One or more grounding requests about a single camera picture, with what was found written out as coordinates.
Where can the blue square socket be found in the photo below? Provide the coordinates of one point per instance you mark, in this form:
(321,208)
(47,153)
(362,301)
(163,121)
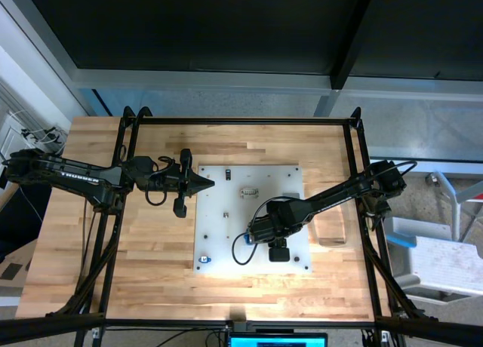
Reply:
(199,260)

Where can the blue laptop screen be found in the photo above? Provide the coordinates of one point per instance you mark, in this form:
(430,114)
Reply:
(275,341)

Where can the white connector housing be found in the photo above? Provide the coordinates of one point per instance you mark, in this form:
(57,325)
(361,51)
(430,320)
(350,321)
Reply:
(249,192)

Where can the grey cylinder holder plate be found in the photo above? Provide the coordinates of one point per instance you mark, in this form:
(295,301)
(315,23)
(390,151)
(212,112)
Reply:
(290,195)

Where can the white folding step ladder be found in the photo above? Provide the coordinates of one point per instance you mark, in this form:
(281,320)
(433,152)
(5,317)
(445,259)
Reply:
(445,260)

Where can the small black connector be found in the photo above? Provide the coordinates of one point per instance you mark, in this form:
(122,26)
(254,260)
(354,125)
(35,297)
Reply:
(228,174)

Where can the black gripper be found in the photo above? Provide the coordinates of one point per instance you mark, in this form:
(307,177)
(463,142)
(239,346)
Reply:
(183,181)
(279,254)

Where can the white plastic board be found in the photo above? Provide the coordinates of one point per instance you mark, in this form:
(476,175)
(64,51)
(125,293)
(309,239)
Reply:
(219,249)

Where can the black aluminium frame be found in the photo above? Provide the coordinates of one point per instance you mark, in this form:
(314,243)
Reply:
(226,120)

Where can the grey window frame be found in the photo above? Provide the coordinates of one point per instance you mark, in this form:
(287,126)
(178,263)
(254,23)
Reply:
(188,79)

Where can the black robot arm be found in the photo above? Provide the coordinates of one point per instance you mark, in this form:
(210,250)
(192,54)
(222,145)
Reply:
(75,175)
(339,194)

